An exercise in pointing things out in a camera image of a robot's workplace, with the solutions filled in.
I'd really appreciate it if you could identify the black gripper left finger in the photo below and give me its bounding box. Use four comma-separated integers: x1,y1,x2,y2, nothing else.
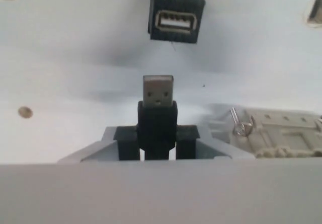
57,126,140,164

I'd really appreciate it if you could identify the black USB plug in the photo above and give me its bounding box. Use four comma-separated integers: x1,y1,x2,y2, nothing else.
136,74,179,161

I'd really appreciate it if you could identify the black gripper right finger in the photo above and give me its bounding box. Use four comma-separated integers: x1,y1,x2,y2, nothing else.
175,125,255,161

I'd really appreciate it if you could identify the white task board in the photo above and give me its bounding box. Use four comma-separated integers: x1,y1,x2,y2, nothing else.
0,0,322,165

